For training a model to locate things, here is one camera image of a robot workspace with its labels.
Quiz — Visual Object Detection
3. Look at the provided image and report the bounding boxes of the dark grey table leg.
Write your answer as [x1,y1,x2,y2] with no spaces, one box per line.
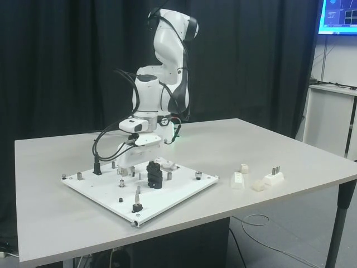
[325,178,353,268]

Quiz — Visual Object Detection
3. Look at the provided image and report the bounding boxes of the blue screen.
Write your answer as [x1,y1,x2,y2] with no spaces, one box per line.
[317,0,357,36]

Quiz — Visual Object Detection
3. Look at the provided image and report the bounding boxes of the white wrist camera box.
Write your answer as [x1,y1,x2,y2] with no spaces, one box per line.
[119,118,149,133]

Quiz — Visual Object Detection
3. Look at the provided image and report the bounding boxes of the white cabinet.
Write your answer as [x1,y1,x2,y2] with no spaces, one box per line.
[302,83,357,162]

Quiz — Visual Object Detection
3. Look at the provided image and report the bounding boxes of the black camera cable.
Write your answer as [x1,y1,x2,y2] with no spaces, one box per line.
[92,113,140,166]

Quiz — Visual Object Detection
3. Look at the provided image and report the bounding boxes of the long white holder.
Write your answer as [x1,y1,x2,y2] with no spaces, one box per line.
[230,171,247,191]

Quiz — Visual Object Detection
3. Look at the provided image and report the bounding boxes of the black D-SUB plug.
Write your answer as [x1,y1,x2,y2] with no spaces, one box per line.
[146,161,163,177]

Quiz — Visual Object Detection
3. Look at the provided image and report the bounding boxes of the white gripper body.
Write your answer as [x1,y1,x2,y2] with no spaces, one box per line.
[116,143,161,170]

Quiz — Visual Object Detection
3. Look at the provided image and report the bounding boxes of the white task board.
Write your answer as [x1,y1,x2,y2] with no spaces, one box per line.
[60,156,220,228]

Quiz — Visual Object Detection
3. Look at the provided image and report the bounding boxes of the grey floor cable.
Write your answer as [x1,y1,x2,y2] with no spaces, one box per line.
[240,214,331,268]

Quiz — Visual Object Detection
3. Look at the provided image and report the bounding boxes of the black curtains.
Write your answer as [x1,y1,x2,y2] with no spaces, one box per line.
[0,0,326,246]

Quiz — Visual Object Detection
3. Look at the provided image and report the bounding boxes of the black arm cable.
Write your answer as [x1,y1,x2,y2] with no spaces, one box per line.
[147,9,194,121]

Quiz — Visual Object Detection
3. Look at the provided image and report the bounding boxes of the white round peg holder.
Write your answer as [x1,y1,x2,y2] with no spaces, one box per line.
[263,172,286,185]

